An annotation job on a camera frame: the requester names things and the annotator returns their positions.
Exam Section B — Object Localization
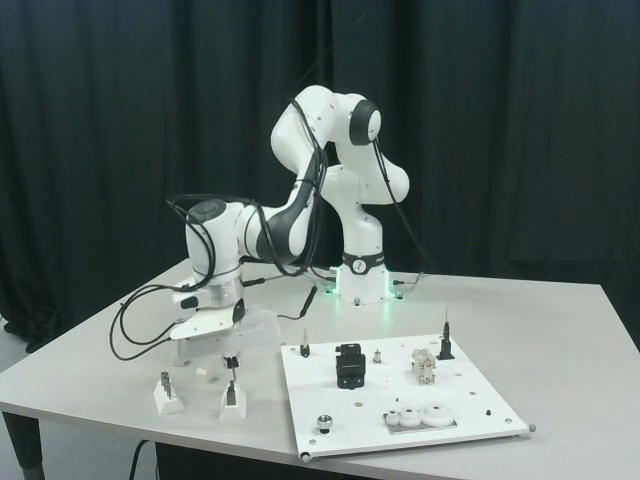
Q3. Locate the black table leg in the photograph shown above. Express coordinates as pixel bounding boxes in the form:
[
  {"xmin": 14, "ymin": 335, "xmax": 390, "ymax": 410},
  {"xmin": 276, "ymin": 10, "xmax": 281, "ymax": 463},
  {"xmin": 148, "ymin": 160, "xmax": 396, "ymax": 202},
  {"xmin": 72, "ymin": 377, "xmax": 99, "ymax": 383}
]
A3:
[{"xmin": 3, "ymin": 409, "xmax": 40, "ymax": 480}]

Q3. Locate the beige rectangular plug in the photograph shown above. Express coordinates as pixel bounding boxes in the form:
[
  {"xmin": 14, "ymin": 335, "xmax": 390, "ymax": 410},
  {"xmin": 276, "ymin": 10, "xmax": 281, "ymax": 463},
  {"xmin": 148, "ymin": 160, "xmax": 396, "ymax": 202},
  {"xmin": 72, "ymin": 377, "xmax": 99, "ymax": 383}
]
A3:
[{"xmin": 410, "ymin": 348, "xmax": 434, "ymax": 387}]

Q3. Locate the thin black rod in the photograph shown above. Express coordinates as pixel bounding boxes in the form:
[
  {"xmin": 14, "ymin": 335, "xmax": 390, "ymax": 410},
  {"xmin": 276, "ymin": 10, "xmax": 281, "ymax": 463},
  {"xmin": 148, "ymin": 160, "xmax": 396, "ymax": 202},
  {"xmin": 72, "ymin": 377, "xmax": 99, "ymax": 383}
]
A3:
[{"xmin": 298, "ymin": 285, "xmax": 317, "ymax": 319}]

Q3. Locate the silver wrist ring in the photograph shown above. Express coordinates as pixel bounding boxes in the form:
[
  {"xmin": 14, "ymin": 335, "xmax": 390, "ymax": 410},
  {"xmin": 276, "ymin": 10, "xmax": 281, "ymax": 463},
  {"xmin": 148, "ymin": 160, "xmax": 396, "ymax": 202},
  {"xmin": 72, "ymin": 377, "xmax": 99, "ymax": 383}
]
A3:
[{"xmin": 205, "ymin": 278, "xmax": 242, "ymax": 307}]

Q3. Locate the black cable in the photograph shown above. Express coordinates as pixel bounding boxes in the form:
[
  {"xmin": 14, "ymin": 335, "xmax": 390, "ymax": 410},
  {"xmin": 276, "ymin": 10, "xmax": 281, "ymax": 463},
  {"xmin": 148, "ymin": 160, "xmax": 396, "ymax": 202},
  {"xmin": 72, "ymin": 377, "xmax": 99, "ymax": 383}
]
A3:
[
  {"xmin": 372, "ymin": 139, "xmax": 435, "ymax": 274},
  {"xmin": 113, "ymin": 282, "xmax": 177, "ymax": 362},
  {"xmin": 166, "ymin": 191, "xmax": 262, "ymax": 237},
  {"xmin": 130, "ymin": 439, "xmax": 157, "ymax": 480},
  {"xmin": 269, "ymin": 94, "xmax": 332, "ymax": 279}
]

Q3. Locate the white peg holder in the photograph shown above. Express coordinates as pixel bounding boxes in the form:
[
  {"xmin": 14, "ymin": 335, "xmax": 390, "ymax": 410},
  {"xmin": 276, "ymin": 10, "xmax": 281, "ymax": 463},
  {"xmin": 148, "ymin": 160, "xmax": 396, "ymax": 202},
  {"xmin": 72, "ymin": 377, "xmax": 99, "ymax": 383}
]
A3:
[
  {"xmin": 216, "ymin": 387, "xmax": 250, "ymax": 420},
  {"xmin": 151, "ymin": 378, "xmax": 183, "ymax": 417}
]

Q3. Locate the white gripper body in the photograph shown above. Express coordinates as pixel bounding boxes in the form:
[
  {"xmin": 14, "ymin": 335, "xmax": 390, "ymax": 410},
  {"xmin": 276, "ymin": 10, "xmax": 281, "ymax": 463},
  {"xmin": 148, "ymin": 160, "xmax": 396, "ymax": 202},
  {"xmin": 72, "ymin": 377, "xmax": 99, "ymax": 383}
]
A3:
[{"xmin": 172, "ymin": 309, "xmax": 280, "ymax": 358}]

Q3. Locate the black curtain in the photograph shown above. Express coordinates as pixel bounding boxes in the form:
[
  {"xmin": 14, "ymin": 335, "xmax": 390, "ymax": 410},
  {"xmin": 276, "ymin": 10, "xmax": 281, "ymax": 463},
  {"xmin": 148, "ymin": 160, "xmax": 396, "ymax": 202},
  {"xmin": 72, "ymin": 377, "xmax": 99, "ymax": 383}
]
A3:
[{"xmin": 0, "ymin": 0, "xmax": 640, "ymax": 354}]

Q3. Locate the flat white mount plate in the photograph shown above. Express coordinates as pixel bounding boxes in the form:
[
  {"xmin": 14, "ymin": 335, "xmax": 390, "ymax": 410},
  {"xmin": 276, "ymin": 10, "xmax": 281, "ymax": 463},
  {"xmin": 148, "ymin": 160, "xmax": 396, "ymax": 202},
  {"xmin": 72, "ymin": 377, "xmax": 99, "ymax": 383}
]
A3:
[{"xmin": 169, "ymin": 308, "xmax": 237, "ymax": 342}]

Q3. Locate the white task board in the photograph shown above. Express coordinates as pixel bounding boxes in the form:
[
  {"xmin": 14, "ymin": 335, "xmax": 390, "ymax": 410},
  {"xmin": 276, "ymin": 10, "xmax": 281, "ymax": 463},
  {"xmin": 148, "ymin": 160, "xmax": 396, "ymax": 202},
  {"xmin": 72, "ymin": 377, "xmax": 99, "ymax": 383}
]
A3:
[{"xmin": 279, "ymin": 338, "xmax": 537, "ymax": 460}]

